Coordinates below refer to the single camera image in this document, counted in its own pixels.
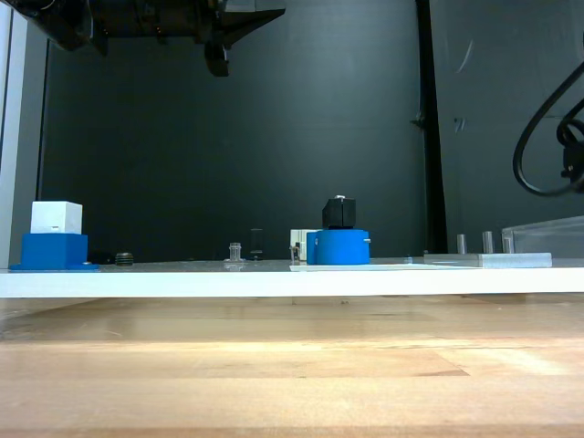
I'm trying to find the clear plastic tub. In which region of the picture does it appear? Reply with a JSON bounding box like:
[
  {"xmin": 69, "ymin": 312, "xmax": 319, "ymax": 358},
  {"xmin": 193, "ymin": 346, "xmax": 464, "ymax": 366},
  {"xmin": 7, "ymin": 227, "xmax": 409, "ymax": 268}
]
[{"xmin": 501, "ymin": 216, "xmax": 584, "ymax": 262}]

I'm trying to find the white taskboard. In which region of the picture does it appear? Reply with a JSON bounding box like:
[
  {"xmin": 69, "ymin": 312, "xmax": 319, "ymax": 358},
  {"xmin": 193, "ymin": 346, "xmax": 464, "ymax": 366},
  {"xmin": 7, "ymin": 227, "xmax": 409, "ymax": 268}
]
[{"xmin": 0, "ymin": 262, "xmax": 584, "ymax": 300}]

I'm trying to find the black aluminium frame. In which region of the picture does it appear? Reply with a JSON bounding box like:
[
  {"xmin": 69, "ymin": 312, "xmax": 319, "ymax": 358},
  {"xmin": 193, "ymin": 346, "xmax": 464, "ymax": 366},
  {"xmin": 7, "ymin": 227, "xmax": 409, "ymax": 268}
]
[{"xmin": 409, "ymin": 0, "xmax": 449, "ymax": 255}]

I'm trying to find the clear upright tab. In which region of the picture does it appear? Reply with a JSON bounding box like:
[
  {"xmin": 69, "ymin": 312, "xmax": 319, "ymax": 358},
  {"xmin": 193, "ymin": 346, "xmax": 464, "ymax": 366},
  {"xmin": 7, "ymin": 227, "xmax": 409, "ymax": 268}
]
[{"xmin": 249, "ymin": 227, "xmax": 266, "ymax": 262}]

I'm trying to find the white connector housing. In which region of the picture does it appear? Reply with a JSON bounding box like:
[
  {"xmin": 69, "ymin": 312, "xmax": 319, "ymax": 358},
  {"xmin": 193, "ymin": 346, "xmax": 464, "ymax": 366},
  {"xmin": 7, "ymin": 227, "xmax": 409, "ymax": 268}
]
[{"xmin": 289, "ymin": 228, "xmax": 320, "ymax": 266}]

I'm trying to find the looped black camera cable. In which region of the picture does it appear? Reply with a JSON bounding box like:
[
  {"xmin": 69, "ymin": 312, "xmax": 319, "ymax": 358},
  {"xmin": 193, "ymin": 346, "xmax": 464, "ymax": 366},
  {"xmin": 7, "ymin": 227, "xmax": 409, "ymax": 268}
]
[{"xmin": 512, "ymin": 58, "xmax": 584, "ymax": 198}]

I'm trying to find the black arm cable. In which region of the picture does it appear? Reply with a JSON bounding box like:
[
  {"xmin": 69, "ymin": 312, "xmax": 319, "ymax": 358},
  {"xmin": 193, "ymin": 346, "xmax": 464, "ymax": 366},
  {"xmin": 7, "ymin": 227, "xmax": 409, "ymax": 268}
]
[{"xmin": 556, "ymin": 102, "xmax": 584, "ymax": 193}]

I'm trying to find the grey aluminium plate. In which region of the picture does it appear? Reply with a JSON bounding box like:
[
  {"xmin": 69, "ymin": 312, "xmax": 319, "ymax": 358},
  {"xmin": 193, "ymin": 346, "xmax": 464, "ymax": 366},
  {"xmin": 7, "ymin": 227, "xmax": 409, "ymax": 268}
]
[{"xmin": 422, "ymin": 252, "xmax": 554, "ymax": 269}]

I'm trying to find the white cube block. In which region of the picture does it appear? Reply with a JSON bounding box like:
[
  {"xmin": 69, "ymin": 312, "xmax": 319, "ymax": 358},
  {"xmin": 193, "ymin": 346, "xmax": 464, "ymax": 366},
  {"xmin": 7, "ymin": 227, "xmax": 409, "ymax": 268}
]
[{"xmin": 30, "ymin": 201, "xmax": 84, "ymax": 236}]

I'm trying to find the clear plastic fitting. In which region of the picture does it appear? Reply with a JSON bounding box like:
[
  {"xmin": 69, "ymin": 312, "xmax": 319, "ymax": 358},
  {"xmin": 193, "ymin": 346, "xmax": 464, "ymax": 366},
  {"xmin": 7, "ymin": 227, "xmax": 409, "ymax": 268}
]
[{"xmin": 223, "ymin": 242, "xmax": 248, "ymax": 271}]

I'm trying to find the white flat sheet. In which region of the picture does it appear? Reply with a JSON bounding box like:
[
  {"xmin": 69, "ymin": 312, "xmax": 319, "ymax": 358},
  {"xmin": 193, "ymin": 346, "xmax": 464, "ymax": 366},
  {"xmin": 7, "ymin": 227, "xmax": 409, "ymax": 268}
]
[{"xmin": 289, "ymin": 263, "xmax": 485, "ymax": 273}]

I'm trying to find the grey aluminium window frame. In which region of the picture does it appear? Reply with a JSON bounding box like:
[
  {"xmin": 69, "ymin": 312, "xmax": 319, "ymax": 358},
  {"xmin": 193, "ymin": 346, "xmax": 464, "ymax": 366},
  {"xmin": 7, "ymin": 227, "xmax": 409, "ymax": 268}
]
[{"xmin": 0, "ymin": 6, "xmax": 49, "ymax": 271}]

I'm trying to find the blue round holder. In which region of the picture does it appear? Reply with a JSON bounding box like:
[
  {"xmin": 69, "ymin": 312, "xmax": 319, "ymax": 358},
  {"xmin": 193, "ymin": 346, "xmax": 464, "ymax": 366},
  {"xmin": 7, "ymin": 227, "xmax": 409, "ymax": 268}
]
[{"xmin": 306, "ymin": 229, "xmax": 372, "ymax": 266}]

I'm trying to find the black block with screw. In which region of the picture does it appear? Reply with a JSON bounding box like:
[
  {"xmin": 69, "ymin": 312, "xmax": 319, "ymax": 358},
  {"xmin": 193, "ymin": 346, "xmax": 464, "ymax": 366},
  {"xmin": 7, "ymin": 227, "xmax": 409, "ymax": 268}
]
[{"xmin": 321, "ymin": 194, "xmax": 358, "ymax": 230}]

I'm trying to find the blue square holder base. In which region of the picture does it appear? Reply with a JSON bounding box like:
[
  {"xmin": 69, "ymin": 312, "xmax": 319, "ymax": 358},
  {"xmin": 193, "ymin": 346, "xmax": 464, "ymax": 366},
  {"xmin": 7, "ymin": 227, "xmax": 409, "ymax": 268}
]
[{"xmin": 9, "ymin": 233, "xmax": 100, "ymax": 273}]

